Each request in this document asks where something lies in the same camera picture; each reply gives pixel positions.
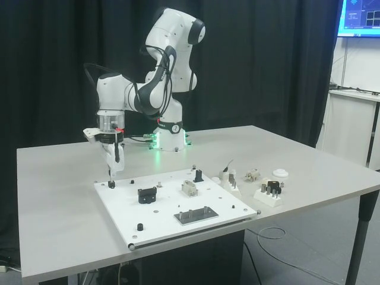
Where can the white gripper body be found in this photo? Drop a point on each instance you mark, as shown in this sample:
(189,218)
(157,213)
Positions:
(110,157)

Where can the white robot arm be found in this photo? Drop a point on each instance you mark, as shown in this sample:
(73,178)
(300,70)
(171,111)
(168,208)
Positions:
(173,139)

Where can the white mounting plate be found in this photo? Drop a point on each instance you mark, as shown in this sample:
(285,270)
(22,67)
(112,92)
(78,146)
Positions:
(90,133)

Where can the white task board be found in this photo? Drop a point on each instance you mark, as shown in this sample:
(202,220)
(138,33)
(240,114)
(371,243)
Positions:
(166,213)

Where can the black curtain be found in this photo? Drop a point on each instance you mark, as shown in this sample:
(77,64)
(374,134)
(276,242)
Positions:
(44,59)

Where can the black cabinet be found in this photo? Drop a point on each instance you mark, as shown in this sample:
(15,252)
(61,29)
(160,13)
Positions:
(193,261)

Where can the wedge-shaped white peg holder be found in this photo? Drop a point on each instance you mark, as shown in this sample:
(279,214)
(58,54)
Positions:
(230,190)

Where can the grey waterproof plug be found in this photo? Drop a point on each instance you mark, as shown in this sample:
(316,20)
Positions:
(251,175)

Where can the large metal round peg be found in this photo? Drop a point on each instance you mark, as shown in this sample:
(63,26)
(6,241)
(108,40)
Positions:
(263,189)

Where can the wide white peg holder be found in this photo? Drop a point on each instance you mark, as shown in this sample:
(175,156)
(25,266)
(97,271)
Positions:
(268,200)

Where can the black D-SUB plug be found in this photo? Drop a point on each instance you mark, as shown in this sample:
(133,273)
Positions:
(273,185)

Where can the white large gear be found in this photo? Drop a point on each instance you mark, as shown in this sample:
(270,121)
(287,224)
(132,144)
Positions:
(280,172)

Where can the metal BNC plug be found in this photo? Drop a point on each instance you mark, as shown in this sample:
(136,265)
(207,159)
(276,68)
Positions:
(282,186)

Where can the white cabinet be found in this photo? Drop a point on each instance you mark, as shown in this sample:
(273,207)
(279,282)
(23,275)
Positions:
(347,124)

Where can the black table leg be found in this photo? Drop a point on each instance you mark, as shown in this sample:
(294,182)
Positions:
(363,213)

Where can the blue screen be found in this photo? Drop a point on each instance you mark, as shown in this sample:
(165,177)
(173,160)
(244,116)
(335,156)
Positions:
(360,15)

